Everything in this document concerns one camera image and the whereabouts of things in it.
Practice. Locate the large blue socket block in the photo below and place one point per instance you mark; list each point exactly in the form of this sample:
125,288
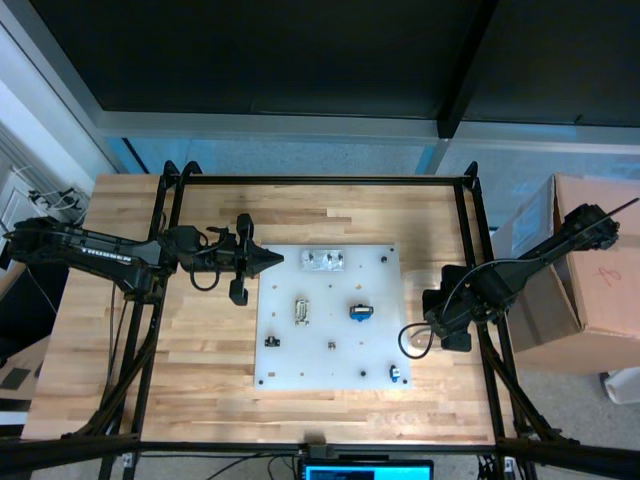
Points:
361,317

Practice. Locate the small blue socket block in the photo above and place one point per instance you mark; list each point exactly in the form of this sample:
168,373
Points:
394,373

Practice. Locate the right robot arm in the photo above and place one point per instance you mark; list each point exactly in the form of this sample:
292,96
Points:
525,267

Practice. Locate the small black block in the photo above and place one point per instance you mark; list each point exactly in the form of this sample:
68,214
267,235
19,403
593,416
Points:
272,342

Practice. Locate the white task board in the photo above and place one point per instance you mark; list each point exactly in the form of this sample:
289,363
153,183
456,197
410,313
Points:
325,360

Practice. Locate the cardboard box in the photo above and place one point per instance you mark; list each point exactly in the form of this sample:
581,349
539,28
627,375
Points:
590,310

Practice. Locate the black frame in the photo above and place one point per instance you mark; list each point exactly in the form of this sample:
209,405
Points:
475,250

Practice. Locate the blue screen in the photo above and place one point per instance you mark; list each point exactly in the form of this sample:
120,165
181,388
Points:
365,471

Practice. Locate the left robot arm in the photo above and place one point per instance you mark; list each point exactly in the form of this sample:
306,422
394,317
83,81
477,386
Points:
100,252

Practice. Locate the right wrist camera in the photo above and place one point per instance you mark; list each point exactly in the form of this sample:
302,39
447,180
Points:
456,342

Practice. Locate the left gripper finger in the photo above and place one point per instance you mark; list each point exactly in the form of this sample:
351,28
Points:
264,265
265,254

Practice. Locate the beige many-pin connector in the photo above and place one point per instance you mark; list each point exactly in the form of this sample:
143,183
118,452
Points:
302,313

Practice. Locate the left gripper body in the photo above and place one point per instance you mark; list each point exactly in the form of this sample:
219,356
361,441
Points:
244,235

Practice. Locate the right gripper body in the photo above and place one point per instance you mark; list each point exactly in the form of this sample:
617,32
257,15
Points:
445,310

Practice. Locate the silver metal block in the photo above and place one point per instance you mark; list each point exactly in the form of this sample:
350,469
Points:
322,261

